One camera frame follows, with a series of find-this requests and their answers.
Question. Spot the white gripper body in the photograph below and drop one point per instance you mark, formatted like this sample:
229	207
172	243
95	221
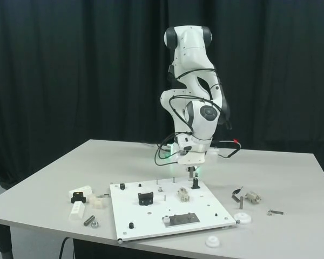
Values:
191	159

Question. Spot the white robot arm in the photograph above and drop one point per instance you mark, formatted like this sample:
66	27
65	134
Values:
194	67

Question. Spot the metal square peg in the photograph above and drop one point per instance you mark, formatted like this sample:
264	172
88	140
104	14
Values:
235	198

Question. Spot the metal round peg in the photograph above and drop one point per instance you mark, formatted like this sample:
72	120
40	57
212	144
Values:
241	203
88	219

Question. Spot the black Ethernet plug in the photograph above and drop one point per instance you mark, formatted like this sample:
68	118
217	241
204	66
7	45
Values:
237	190

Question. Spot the white small gear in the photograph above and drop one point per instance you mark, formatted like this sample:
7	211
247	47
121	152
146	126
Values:
166	219

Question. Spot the white large gear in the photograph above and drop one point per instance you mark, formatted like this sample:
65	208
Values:
243	217

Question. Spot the white task board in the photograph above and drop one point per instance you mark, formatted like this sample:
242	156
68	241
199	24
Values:
140	224

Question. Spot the white medium gear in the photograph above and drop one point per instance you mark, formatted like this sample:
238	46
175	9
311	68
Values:
214	241

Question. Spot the metal bolt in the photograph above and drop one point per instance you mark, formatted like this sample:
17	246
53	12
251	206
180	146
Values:
276	213

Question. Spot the white cube holder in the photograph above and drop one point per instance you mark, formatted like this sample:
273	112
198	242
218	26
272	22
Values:
98	203

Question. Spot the metal nut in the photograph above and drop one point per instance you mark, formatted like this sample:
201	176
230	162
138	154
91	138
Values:
95	223

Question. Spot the long white holder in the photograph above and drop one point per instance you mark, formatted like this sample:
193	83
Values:
82	189

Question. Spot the black D-SUB plug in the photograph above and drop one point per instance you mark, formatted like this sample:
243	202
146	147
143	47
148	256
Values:
77	197

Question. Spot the white holder with holes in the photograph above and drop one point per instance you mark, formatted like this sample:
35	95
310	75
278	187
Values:
76	211

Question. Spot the black curtain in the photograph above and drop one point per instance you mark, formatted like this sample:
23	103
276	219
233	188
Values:
70	67

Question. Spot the dark table leg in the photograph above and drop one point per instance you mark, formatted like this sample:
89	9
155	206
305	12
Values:
0	240

